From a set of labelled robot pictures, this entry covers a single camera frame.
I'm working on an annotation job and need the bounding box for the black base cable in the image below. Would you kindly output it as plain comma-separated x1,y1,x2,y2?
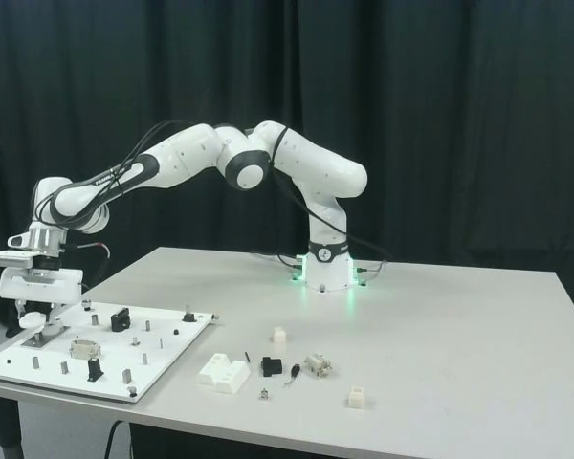
353,259,389,277
274,250,308,270

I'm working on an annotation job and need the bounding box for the white stepped peg holder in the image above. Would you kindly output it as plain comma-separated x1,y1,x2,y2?
198,352,252,395

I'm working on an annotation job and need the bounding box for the black curtain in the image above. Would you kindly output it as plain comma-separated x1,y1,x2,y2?
0,0,574,339

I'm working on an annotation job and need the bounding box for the white task board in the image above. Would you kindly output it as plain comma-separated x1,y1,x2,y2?
0,299,219,399

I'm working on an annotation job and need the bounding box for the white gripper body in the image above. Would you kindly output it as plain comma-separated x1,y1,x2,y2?
0,267,85,305

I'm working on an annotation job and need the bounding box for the white two-hole holder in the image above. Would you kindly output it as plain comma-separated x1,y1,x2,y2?
346,383,369,409

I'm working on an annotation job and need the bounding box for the black cable under table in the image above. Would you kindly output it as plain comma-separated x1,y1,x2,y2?
105,419,131,459

